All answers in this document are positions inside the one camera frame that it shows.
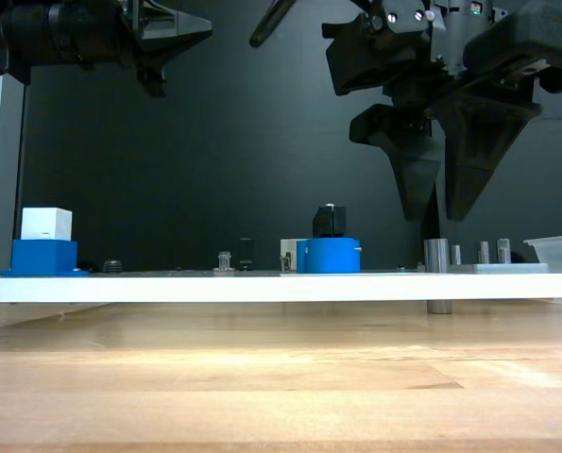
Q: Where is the thick steel cylinder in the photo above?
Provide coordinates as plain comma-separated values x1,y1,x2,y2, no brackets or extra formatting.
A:
423,238,452,315

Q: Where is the blue square holder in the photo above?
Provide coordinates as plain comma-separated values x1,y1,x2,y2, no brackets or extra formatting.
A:
0,239,91,277

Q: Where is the small black plug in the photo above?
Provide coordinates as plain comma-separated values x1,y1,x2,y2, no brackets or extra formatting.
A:
238,237,255,272

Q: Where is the black block plug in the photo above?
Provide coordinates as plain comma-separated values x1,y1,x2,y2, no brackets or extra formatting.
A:
312,202,348,239

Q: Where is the white cube block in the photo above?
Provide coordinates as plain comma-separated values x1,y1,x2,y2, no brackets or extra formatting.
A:
20,206,74,243

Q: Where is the grey base plate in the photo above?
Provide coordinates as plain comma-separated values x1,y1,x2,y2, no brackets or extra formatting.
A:
416,262,551,275

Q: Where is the white board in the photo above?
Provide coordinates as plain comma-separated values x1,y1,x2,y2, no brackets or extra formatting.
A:
0,269,562,304

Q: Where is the clear plastic tub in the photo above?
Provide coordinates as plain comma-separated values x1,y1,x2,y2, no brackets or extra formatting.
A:
522,233,562,275

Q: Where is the blue round holder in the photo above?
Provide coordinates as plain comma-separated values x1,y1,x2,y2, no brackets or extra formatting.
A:
296,236,363,275

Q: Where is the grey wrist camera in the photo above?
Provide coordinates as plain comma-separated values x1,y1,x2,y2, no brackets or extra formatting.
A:
429,0,497,76

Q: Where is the white connector housing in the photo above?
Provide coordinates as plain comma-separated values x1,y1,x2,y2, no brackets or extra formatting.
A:
280,237,310,275

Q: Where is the black frame post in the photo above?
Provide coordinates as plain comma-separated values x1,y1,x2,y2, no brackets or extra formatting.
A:
419,186,443,266

